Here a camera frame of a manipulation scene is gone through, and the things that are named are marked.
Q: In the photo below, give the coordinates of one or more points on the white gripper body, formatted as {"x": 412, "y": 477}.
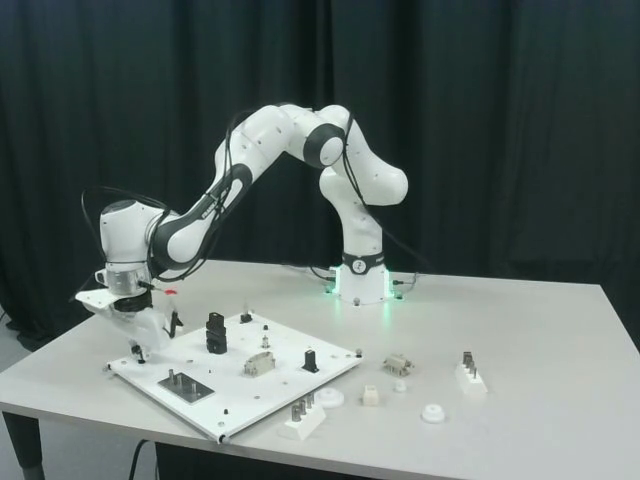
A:
{"x": 145, "y": 327}

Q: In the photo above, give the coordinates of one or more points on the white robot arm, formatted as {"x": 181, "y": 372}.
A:
{"x": 355, "y": 225}

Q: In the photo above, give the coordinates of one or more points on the white task board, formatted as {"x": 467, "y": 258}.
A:
{"x": 165, "y": 380}

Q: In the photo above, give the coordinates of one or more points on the flat white mounting plate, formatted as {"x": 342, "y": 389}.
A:
{"x": 95, "y": 297}

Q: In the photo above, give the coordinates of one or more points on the black D-SUB plug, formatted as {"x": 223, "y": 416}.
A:
{"x": 216, "y": 335}

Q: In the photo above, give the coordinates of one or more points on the small black plug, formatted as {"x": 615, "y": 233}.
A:
{"x": 245, "y": 318}

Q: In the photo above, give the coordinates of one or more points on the metal BNC plug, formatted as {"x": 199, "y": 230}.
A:
{"x": 265, "y": 340}

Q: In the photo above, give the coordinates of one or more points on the black table leg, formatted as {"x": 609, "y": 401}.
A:
{"x": 22, "y": 445}

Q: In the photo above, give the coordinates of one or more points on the thick metal round peg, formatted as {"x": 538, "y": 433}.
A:
{"x": 294, "y": 415}

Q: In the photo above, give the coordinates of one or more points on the medium metal round peg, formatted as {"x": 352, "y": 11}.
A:
{"x": 302, "y": 407}

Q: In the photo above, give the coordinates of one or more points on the thin metal round peg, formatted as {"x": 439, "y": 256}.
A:
{"x": 310, "y": 401}

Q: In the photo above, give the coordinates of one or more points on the white round peg holder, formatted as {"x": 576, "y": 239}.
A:
{"x": 300, "y": 427}

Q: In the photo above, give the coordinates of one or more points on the white large gear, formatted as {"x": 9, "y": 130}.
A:
{"x": 331, "y": 396}

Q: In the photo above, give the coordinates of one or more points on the cream square plug holder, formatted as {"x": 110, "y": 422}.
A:
{"x": 369, "y": 395}

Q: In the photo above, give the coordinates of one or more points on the beige waterproof plug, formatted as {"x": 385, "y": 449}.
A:
{"x": 396, "y": 366}

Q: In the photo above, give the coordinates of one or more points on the white small gear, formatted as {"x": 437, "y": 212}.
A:
{"x": 399, "y": 386}

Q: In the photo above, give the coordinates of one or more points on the white medium gear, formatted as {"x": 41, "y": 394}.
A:
{"x": 433, "y": 413}

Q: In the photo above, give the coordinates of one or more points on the thick metal square peg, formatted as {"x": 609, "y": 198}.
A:
{"x": 467, "y": 360}

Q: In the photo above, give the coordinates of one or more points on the white square peg holder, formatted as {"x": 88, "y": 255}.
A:
{"x": 472, "y": 384}

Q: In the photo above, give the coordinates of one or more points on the black curtain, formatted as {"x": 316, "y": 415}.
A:
{"x": 500, "y": 100}

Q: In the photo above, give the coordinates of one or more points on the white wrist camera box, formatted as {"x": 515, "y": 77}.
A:
{"x": 101, "y": 276}

